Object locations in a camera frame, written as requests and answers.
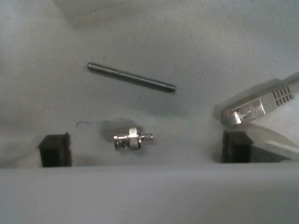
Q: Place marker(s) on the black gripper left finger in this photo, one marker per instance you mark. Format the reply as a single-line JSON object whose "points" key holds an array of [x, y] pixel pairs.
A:
{"points": [[54, 149]]}

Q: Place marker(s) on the dark metal round peg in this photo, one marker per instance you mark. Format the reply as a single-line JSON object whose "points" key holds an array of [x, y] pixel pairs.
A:
{"points": [[130, 77]]}

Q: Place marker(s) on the metal BNC plug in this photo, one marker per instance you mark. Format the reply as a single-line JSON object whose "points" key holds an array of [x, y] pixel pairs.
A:
{"points": [[130, 138]]}

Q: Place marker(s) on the grey Ethernet plug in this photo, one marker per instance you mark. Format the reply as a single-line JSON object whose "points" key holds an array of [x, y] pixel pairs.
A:
{"points": [[252, 109]]}

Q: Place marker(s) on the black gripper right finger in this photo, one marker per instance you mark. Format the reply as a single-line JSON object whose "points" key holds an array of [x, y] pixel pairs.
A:
{"points": [[236, 147]]}

